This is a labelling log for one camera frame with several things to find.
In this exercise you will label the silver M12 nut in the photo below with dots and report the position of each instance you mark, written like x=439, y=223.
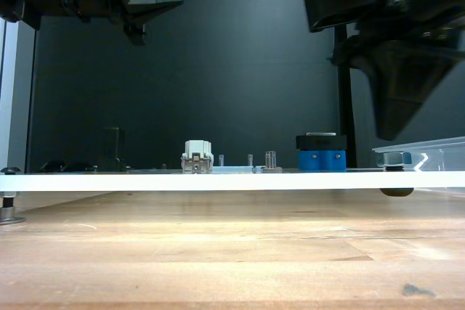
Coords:
x=394, y=159

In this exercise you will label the clear plastic tub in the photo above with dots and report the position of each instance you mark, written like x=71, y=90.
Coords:
x=447, y=157

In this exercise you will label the black M12 bolt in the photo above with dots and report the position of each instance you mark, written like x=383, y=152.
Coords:
x=396, y=192

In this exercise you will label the blue black connector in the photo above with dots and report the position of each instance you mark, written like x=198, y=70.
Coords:
x=319, y=159

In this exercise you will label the grey connector housing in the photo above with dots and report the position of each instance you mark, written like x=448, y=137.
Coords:
x=196, y=150

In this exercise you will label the small metal socket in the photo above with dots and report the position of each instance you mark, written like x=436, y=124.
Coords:
x=270, y=159

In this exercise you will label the clear acrylic pin block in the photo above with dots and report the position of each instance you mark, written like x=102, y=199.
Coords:
x=232, y=170

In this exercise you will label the white board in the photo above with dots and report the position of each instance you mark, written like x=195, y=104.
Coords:
x=218, y=181

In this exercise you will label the black board corner screw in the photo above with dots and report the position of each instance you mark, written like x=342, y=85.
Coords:
x=9, y=170

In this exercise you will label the silver board standoff foot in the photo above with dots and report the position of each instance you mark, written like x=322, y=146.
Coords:
x=9, y=212

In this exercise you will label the black aluminium frame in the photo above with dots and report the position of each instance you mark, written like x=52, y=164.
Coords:
x=345, y=106

